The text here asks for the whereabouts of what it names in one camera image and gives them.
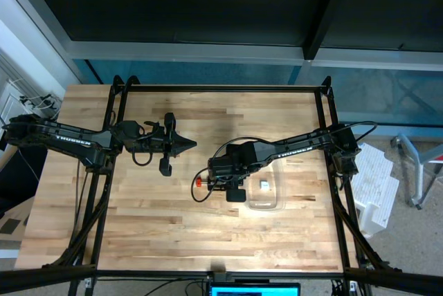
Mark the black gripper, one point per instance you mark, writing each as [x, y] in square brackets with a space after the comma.
[166, 168]
[236, 195]

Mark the clear plastic tub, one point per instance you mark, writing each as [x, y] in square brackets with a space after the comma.
[257, 206]

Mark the small white block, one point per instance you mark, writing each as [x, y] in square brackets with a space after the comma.
[265, 184]

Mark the black clamp with red knob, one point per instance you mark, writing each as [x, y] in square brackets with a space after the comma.
[199, 182]

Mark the laptop with blue screen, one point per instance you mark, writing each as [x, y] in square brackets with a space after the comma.
[252, 290]

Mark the white power strip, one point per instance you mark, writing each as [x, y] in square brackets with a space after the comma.
[34, 102]

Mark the flat tan cardboard box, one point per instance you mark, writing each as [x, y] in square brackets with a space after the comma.
[20, 211]

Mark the grey metal chair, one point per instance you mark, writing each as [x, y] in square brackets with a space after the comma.
[418, 178]

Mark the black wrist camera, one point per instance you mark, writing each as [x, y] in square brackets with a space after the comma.
[219, 167]

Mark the small black camera mount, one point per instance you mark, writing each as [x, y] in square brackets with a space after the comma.
[221, 276]

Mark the black aluminium frame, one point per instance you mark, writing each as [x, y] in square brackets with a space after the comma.
[52, 273]

